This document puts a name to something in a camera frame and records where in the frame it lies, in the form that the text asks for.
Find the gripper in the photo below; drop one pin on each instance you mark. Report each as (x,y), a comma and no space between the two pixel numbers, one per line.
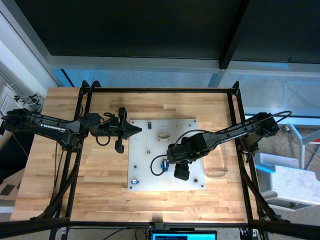
(180,156)
(122,125)

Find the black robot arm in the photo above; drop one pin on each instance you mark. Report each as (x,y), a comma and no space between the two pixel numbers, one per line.
(232,132)
(50,126)

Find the white taskboard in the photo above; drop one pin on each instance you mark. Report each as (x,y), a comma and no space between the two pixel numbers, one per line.
(165,187)

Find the small black connector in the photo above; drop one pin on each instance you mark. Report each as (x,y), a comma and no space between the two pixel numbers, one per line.
(149,125)

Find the blue round clamp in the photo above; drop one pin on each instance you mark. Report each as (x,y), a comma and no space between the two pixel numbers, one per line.
(163,166)

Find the beige connector housing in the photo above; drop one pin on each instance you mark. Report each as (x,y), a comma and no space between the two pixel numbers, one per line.
(163,138)

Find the clear plastic tub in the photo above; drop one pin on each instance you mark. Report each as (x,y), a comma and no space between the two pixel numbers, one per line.
(216,173)

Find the blue holder with white cube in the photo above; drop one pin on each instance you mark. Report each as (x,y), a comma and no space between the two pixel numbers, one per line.
(134,181)

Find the laptop screen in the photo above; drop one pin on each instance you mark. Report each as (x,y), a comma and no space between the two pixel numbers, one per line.
(182,236)

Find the white plastic step stool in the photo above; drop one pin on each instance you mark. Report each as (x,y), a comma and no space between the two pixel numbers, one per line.
(295,185)

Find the grey metal stand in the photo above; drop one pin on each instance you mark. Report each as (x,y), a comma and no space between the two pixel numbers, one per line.
(301,150)

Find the brown cardboard sheet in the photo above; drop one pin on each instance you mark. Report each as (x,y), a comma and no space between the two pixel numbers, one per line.
(17,177)

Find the black aluminium frame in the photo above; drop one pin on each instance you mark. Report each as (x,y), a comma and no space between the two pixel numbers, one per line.
(160,90)

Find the black camera bracket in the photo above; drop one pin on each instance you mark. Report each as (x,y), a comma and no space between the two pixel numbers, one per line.
(158,225)

